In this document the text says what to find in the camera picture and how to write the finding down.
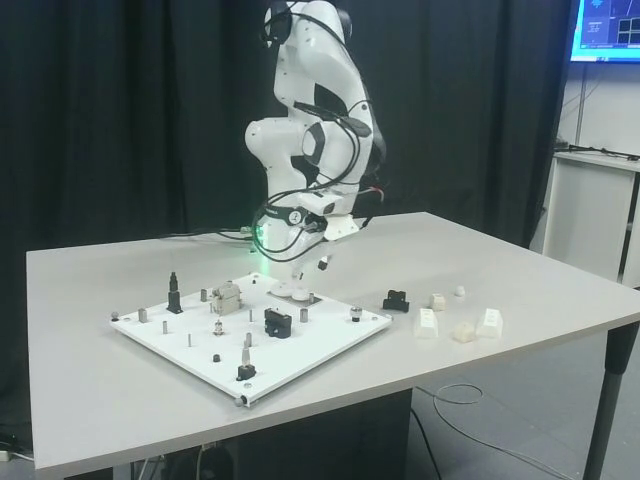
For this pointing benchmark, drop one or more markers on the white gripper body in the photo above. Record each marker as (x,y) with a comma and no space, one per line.
(309,247)

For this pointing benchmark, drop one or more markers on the white medium gear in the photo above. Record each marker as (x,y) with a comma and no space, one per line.
(301,296)

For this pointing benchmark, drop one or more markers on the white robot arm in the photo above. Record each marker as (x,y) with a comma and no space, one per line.
(320,75)

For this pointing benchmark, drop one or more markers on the white large gear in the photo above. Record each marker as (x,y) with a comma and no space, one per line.
(283,290)

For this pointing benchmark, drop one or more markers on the white small gear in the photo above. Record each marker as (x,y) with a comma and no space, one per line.
(459,291)

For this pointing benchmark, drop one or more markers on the flat white mounting plate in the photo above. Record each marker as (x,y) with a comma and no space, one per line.
(342,227)

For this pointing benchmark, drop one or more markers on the white box with dark window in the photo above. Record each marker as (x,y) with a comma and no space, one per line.
(317,205)

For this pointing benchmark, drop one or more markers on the black D-SUB plug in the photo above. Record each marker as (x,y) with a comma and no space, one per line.
(277,322)

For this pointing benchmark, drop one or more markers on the round black metal plug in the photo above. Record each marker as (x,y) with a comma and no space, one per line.
(356,314)

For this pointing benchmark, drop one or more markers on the beige metal connector block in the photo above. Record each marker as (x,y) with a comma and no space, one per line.
(227,299)

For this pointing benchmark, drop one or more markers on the black plug holder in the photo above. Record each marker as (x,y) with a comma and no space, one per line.
(396,301)

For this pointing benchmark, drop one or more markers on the metal square peg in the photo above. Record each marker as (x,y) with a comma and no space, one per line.
(204,295)
(143,317)

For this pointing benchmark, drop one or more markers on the metal BNC plug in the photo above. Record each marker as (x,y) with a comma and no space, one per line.
(218,328)

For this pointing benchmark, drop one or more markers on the silver USB plug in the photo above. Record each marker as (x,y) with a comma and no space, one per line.
(246,357)

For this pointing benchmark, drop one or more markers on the white block holder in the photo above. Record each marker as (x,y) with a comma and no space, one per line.
(488,324)
(425,325)

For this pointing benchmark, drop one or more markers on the small white cube holder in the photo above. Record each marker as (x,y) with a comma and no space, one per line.
(437,302)

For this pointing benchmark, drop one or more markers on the tall black plug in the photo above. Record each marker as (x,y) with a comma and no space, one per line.
(174,295)

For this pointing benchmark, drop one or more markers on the cream cube holder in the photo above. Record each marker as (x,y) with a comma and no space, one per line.
(463,333)

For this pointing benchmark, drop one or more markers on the black curtain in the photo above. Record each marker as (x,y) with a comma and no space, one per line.
(125,100)

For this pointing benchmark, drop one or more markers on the white cabinet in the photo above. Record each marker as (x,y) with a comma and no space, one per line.
(590,215)

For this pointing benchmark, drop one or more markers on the dark grey table leg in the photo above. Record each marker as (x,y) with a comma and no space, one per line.
(612,380)

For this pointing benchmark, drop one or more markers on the white power strip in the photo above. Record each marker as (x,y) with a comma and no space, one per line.
(4,456)

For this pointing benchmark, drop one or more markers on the blue screen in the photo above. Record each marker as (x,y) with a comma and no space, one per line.
(607,30)

